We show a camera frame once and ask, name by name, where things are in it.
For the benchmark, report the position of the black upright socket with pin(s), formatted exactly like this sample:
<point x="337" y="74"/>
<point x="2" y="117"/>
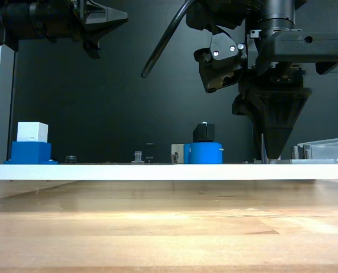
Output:
<point x="150" y="150"/>

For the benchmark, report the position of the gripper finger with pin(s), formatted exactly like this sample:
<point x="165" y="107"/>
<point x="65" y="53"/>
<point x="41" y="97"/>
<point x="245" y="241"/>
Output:
<point x="277" y="119"/>
<point x="100" y="29"/>
<point x="115" y="15"/>

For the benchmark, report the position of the black block plug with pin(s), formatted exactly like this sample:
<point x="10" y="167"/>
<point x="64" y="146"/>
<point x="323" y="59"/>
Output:
<point x="203" y="132"/>

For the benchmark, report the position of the grey metal pin holder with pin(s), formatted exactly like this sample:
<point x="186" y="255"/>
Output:
<point x="314" y="161"/>

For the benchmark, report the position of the short metal pin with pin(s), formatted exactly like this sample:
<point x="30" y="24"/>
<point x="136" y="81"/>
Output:
<point x="307" y="152"/>
<point x="295" y="153"/>

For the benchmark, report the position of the small black threaded insert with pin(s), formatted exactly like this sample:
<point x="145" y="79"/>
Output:
<point x="71" y="159"/>

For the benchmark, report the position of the small clear connector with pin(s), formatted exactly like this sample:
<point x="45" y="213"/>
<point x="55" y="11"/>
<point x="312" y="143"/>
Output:
<point x="138" y="157"/>

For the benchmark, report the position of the blue square socket mount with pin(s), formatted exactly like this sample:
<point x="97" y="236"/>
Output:
<point x="29" y="153"/>

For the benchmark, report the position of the beige connector housing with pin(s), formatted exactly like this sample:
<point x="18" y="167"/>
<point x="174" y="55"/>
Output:
<point x="179" y="150"/>

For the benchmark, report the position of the silver 16mm metal cylinder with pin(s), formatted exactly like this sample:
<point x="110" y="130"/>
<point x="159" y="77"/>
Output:
<point x="263" y="150"/>

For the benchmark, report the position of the white taskboard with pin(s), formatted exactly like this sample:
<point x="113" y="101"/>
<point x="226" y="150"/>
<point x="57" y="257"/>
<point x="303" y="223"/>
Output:
<point x="157" y="172"/>

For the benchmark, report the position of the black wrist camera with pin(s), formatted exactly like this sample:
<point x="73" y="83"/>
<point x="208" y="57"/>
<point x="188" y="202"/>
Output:
<point x="220" y="74"/>

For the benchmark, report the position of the clear plastic tub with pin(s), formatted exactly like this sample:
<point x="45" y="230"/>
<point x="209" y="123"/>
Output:
<point x="328" y="150"/>

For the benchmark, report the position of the blue round clamp mount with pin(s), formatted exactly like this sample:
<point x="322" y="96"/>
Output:
<point x="206" y="153"/>

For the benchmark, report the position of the white cube plug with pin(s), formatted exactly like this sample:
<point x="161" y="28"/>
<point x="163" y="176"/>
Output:
<point x="32" y="132"/>

